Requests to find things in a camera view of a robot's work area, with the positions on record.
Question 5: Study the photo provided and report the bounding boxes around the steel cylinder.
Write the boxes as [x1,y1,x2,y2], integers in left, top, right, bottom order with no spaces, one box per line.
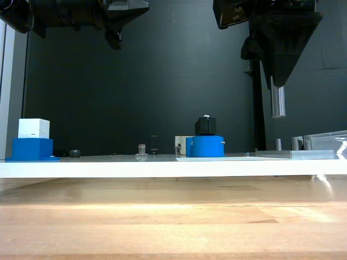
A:
[271,83,287,119]

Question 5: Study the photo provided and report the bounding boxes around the white taskboard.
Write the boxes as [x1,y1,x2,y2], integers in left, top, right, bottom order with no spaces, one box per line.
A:
[0,154,347,179]

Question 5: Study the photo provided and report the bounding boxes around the clear plastic tub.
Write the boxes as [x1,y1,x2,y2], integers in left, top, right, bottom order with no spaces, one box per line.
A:
[291,129,347,196]

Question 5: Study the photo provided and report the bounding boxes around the grey aluminium block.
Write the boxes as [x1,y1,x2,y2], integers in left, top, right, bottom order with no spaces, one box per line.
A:
[254,149,335,160]

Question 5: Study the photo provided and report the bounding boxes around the beige multi-pin connector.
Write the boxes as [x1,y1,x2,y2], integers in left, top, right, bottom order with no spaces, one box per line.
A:
[175,135,188,157]

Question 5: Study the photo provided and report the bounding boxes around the white square connector block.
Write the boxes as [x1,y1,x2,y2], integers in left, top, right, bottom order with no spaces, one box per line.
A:
[18,118,51,139]

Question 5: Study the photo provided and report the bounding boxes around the small clear socket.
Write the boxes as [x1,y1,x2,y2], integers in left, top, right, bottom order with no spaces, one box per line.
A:
[134,144,149,159]

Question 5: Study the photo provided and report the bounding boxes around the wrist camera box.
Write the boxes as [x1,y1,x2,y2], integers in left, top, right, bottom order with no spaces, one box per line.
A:
[213,0,252,30]

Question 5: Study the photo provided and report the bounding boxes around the black aluminium frame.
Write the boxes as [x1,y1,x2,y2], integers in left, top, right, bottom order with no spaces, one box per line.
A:
[243,61,268,152]

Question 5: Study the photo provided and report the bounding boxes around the blue round connector mount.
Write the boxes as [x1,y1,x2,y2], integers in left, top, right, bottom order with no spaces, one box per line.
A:
[185,134,226,158]

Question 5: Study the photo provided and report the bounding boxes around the blue square connector mount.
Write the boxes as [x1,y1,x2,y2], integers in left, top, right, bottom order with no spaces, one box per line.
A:
[5,138,61,163]

